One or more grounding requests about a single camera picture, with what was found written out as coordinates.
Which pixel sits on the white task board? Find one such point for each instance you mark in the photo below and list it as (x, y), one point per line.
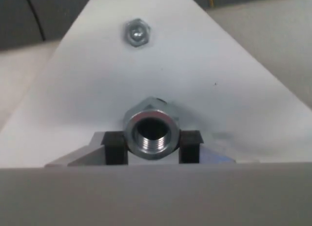
(170, 70)

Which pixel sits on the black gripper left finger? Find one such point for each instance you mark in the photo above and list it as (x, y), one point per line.
(114, 148)

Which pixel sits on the metal hex bolt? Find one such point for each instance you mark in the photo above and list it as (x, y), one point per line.
(139, 145)

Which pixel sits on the small metal hex nut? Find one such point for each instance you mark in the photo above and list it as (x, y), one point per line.
(137, 32)

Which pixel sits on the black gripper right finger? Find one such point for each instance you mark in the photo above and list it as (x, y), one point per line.
(189, 148)

